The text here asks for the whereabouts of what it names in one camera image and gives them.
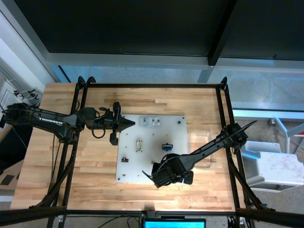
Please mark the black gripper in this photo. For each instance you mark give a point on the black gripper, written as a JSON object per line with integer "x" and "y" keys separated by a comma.
{"x": 166, "y": 177}
{"x": 115, "y": 123}

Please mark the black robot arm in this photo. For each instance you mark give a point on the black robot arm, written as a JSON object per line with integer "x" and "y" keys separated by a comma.
{"x": 209, "y": 144}
{"x": 51, "y": 121}

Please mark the aluminium block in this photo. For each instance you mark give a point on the aluminium block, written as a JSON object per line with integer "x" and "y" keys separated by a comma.
{"x": 149, "y": 124}

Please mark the grey connector housing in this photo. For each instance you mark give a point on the grey connector housing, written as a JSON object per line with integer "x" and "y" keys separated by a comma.
{"x": 139, "y": 145}

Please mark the blue d-sub holder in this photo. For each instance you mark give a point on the blue d-sub holder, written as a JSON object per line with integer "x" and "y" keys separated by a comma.
{"x": 167, "y": 149}

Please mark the white board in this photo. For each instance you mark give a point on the white board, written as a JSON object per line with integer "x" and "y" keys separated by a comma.
{"x": 133, "y": 168}

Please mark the black clamp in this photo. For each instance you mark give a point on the black clamp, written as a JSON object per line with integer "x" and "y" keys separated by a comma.
{"x": 125, "y": 159}

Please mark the blue screen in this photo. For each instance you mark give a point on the blue screen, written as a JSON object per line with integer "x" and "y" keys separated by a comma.
{"x": 173, "y": 224}

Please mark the clear plastic tub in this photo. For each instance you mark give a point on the clear plastic tub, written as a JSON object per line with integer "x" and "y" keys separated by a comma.
{"x": 199, "y": 139}

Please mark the white plastic stool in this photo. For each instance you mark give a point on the white plastic stool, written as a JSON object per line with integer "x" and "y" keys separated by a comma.
{"x": 278, "y": 166}

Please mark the black case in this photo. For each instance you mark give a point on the black case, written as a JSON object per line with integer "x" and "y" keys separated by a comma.
{"x": 12, "y": 147}

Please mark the brown cardboard box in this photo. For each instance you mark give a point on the brown cardboard box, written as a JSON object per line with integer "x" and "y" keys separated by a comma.
{"x": 14, "y": 169}

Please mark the black low camera mount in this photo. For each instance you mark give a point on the black low camera mount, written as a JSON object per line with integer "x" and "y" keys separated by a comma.
{"x": 150, "y": 213}

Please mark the black table frame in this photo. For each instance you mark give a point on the black table frame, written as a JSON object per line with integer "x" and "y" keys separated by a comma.
{"x": 152, "y": 85}

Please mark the silver frame bracket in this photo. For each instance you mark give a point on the silver frame bracket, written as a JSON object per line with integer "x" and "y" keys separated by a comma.
{"x": 241, "y": 221}
{"x": 60, "y": 218}

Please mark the white metal chair frame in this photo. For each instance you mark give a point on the white metal chair frame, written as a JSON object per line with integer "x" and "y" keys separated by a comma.
{"x": 287, "y": 142}

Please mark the black wall post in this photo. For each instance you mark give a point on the black wall post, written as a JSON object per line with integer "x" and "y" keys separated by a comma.
{"x": 221, "y": 35}

